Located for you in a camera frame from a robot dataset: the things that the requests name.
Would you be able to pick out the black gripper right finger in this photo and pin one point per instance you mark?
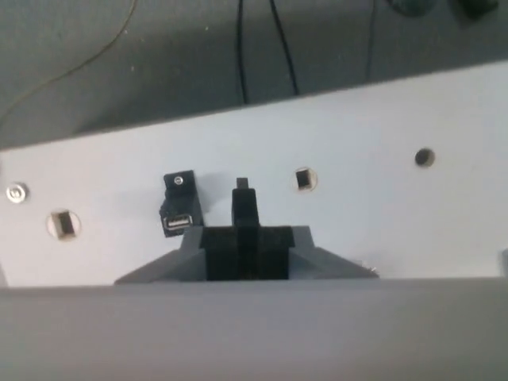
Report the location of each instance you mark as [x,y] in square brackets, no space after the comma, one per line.
[278,254]

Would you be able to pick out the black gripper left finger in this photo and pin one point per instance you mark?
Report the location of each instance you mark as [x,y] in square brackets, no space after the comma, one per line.
[218,254]

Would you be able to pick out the black USB plug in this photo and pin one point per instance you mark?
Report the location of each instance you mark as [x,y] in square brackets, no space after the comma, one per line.
[245,206]

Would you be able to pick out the white task board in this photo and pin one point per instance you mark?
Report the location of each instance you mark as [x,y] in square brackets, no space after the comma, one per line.
[357,206]

